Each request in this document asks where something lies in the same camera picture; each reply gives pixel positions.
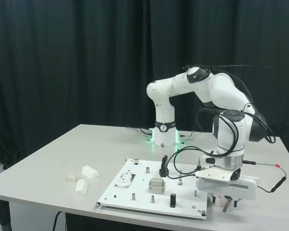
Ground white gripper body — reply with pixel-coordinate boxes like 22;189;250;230
197;176;261;201

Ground grey waterproof plug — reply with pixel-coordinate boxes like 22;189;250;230
148;177;165;194

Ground small white holder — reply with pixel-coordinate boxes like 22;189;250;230
213;195;226;207

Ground black D-SUB plug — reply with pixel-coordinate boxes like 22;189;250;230
159;155;169;178

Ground white task board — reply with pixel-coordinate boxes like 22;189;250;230
95;157;208;220

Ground white large gear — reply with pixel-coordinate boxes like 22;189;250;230
115;178;131;189

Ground white holder block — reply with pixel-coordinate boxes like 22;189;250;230
81;165;100;180

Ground white holder with holes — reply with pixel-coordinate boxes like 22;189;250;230
73;179;88;198

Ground black curtains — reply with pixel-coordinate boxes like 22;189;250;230
0;0;289;169

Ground dark table leg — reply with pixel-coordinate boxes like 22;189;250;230
0;198;11;231

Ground black camera cable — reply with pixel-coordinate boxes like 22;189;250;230
167;147;216;180

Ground black base cable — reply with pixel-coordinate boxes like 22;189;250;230
125;126;155;136

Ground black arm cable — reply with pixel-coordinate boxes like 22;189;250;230
183;64;276;145

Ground black floor cable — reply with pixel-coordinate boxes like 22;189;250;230
53;211;65;231

